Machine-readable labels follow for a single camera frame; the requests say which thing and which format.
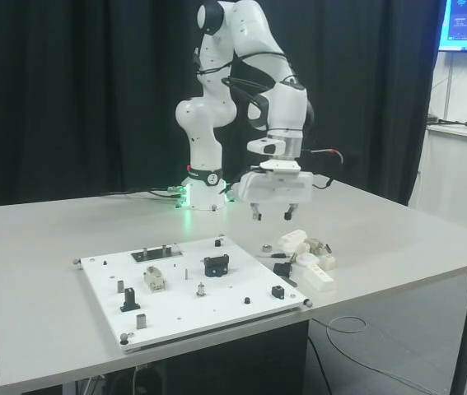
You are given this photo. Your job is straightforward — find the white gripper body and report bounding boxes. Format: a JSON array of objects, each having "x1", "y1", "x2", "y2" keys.
[{"x1": 239, "y1": 170, "x2": 315, "y2": 206}]

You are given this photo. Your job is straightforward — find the white block peg holder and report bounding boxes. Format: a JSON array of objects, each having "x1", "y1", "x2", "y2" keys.
[{"x1": 278, "y1": 230, "x2": 309, "y2": 251}]

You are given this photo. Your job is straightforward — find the beige waterproof plug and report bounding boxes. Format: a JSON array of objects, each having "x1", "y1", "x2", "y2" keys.
[{"x1": 307, "y1": 237, "x2": 328, "y2": 255}]

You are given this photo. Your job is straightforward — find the white large gear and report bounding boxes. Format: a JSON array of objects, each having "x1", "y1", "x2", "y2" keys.
[{"x1": 294, "y1": 253, "x2": 319, "y2": 268}]

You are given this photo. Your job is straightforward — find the long white wedge holder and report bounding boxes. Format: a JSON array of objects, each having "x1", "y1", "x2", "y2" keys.
[{"x1": 297, "y1": 265, "x2": 337, "y2": 292}]

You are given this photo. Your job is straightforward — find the white task board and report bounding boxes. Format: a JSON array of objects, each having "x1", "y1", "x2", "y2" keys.
[{"x1": 72, "y1": 234, "x2": 313, "y2": 355}]

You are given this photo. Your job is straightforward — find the black box under table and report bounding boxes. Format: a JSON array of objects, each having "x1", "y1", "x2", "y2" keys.
[{"x1": 142, "y1": 318, "x2": 311, "y2": 395}]

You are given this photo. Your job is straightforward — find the white cabinet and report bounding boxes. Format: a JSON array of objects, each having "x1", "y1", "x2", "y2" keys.
[{"x1": 408, "y1": 121, "x2": 467, "y2": 239}]

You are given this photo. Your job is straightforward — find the black items on cabinet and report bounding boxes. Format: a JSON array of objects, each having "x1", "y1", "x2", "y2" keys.
[{"x1": 427, "y1": 116, "x2": 467, "y2": 135}]

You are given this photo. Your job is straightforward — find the black curtain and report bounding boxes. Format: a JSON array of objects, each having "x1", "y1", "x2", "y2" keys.
[{"x1": 0, "y1": 0, "x2": 448, "y2": 371}]

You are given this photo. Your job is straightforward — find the white wrist camera plate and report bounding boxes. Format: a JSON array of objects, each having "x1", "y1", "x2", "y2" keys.
[{"x1": 259, "y1": 159, "x2": 301, "y2": 173}]

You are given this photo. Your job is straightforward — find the black foot cable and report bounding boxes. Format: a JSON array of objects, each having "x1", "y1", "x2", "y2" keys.
[{"x1": 107, "y1": 187, "x2": 187, "y2": 203}]

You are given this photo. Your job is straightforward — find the grey floor cable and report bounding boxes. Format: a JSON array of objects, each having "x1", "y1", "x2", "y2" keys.
[{"x1": 324, "y1": 314, "x2": 459, "y2": 369}]

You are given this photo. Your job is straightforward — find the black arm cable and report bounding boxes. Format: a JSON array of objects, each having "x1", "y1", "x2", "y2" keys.
[{"x1": 191, "y1": 47, "x2": 287, "y2": 137}]

